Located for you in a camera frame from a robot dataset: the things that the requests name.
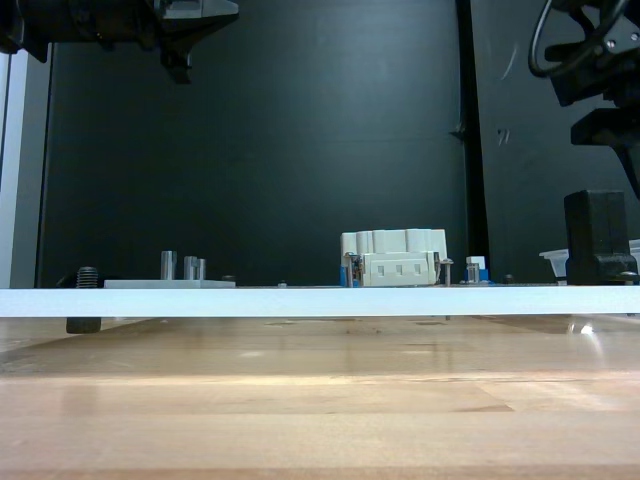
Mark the black block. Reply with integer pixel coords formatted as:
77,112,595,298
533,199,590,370
563,189,640,286

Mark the blue socket block white top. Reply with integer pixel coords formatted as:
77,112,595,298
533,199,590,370
464,255,490,285

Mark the beige many-pin connector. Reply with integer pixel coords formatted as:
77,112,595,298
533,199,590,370
340,228,448,288

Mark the white task board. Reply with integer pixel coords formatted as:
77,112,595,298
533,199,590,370
0,287,640,319

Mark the black frame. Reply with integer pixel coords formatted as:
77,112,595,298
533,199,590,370
452,0,490,282

